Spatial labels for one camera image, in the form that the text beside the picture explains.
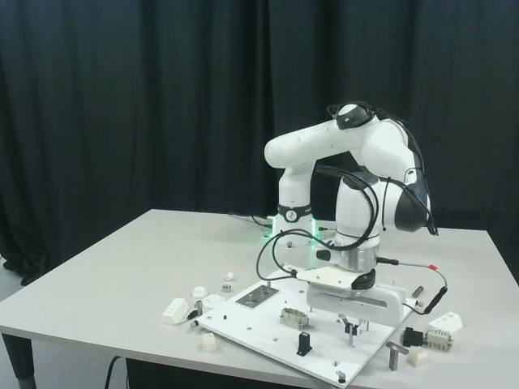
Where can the white task board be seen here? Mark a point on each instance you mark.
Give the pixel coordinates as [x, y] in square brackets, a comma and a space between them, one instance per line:
[259, 324]

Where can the black D-SUB plug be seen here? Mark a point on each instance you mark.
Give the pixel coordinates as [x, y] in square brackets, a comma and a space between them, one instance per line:
[413, 337]

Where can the white small gear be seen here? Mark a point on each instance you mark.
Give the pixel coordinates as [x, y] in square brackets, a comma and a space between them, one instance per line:
[229, 277]

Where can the black table leg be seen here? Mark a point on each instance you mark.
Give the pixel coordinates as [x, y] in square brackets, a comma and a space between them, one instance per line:
[18, 360]

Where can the metal round peg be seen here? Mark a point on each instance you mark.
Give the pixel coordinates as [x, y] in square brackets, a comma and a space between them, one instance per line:
[350, 338]
[417, 290]

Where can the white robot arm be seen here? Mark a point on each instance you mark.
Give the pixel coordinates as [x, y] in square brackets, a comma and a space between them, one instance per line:
[308, 138]

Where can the white large gear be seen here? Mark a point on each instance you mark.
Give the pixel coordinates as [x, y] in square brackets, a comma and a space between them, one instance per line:
[211, 302]

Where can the metal nut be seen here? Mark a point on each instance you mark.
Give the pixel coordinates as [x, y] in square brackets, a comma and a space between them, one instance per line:
[225, 288]

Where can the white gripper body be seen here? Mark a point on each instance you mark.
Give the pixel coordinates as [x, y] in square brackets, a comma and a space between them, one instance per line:
[381, 302]

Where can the small white holder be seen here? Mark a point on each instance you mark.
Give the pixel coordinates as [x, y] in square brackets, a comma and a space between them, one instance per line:
[208, 341]
[418, 357]

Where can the metal square peg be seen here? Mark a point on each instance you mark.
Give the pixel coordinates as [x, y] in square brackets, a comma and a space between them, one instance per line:
[395, 354]

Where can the beige metal connector plug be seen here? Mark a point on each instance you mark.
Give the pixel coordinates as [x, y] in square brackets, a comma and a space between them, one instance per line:
[434, 337]

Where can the white holder block with holes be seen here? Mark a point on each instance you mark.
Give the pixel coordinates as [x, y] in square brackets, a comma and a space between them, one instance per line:
[446, 322]

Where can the white peg holder block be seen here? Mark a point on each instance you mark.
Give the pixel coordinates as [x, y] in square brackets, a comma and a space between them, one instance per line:
[174, 312]

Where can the black curtains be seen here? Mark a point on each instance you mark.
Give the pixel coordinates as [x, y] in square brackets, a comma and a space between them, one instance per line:
[121, 101]

